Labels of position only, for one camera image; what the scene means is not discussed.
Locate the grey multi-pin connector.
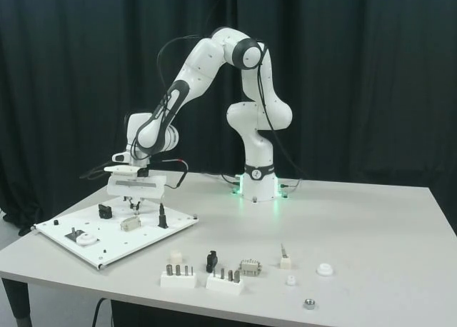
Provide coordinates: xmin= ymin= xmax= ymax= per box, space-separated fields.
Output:
xmin=238 ymin=258 xmax=264 ymax=276

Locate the black cable along shoulder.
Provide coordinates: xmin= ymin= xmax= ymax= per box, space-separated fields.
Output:
xmin=255 ymin=39 xmax=304 ymax=191

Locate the black curtain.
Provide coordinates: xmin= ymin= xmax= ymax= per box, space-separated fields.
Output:
xmin=0 ymin=0 xmax=457 ymax=237

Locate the thin black rod red tag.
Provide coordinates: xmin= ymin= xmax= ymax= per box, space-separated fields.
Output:
xmin=151 ymin=157 xmax=189 ymax=191

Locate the white task board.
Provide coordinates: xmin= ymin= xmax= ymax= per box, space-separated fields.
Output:
xmin=33 ymin=193 xmax=199 ymax=271

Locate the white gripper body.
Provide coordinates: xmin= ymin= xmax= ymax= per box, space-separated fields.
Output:
xmin=106 ymin=175 xmax=167 ymax=201

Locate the white square peg holder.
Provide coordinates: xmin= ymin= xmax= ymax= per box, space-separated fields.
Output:
xmin=206 ymin=273 xmax=246 ymax=293

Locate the tall black waterproof plug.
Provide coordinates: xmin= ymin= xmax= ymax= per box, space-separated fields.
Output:
xmin=156 ymin=202 xmax=169 ymax=230

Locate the black cable over forearm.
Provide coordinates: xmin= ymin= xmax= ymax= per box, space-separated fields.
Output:
xmin=130 ymin=34 xmax=214 ymax=164

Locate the white round peg holder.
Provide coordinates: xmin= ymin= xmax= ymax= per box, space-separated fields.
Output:
xmin=159 ymin=271 xmax=199 ymax=288

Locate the black D-SUB plug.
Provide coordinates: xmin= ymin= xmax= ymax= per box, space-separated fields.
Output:
xmin=205 ymin=250 xmax=219 ymax=273

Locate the dark table leg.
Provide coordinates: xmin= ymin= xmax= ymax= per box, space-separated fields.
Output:
xmin=0 ymin=277 xmax=30 ymax=327

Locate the white medium gear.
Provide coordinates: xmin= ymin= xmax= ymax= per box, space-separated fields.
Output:
xmin=316 ymin=261 xmax=335 ymax=277

